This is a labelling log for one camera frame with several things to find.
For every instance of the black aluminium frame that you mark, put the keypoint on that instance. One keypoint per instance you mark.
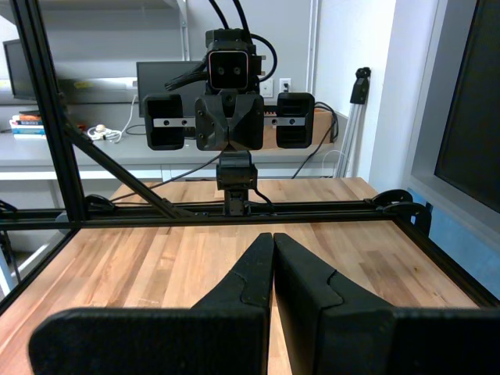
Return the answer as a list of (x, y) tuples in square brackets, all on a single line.
[(48, 117)]

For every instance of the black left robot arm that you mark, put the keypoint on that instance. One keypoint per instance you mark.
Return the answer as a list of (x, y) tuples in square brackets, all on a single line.
[(236, 173)]

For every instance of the white wall shelf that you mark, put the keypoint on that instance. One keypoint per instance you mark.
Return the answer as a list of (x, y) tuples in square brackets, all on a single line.
[(97, 3)]

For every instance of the grey desk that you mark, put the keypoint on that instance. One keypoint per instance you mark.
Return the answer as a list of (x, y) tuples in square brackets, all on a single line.
[(136, 154)]

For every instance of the dark computer monitor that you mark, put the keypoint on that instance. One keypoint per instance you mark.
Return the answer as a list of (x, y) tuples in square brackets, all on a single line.
[(156, 76), (15, 68)]

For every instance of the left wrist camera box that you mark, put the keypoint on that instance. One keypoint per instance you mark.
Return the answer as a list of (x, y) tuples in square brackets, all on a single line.
[(228, 70)]

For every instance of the stack of books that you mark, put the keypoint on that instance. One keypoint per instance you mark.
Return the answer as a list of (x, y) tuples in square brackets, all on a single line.
[(25, 128)]

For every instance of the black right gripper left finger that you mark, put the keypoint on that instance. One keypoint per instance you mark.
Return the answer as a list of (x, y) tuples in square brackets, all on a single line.
[(156, 343)]

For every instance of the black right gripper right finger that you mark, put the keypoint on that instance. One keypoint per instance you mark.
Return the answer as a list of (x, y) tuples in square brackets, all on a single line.
[(390, 343)]

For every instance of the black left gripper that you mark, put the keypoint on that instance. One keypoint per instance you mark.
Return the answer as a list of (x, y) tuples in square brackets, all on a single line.
[(166, 140)]

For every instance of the brown cardboard box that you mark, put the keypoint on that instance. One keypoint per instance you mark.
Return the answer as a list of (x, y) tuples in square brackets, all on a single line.
[(270, 138)]

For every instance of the white wall outlet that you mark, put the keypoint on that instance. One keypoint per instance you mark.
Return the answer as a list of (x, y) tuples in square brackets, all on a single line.
[(285, 85), (267, 88)]

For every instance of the tripod with black head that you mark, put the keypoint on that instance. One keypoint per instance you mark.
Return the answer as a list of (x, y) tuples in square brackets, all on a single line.
[(359, 90)]

